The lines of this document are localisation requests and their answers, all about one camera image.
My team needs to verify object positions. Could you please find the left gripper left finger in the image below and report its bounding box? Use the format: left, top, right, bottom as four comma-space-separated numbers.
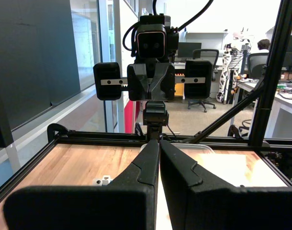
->
2, 139, 160, 230

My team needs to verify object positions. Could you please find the black office chair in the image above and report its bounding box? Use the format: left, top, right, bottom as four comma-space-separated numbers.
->
187, 49, 220, 113
246, 52, 270, 80

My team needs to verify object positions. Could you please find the person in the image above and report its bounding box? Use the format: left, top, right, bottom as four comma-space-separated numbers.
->
257, 39, 271, 54

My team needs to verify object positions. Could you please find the clear plastic tub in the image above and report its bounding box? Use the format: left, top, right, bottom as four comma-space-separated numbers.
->
168, 143, 215, 155

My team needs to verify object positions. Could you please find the small white bracket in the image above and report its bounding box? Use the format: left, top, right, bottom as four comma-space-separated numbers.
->
92, 175, 113, 187

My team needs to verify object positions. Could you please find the black aluminium frame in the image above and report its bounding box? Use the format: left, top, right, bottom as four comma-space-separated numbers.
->
0, 0, 292, 207

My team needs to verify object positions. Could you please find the yellow box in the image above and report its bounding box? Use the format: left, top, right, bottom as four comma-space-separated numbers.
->
174, 82, 185, 98

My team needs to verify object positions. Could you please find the white patterned humanoid figure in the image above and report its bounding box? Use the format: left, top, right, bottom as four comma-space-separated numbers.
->
216, 27, 255, 104

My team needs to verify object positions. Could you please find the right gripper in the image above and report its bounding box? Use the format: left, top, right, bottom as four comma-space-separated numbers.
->
93, 59, 213, 101

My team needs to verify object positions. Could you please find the red panel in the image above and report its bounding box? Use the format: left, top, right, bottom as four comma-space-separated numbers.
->
124, 100, 141, 134

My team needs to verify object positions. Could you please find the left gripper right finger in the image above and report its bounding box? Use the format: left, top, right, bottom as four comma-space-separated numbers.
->
159, 140, 292, 230

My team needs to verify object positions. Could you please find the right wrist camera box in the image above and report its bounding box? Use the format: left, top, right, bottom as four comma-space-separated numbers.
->
135, 14, 180, 59

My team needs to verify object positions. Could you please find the white office desk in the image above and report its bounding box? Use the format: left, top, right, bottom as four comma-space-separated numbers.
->
232, 80, 292, 139

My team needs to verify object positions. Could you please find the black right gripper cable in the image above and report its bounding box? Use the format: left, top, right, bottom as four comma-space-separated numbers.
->
123, 23, 140, 58

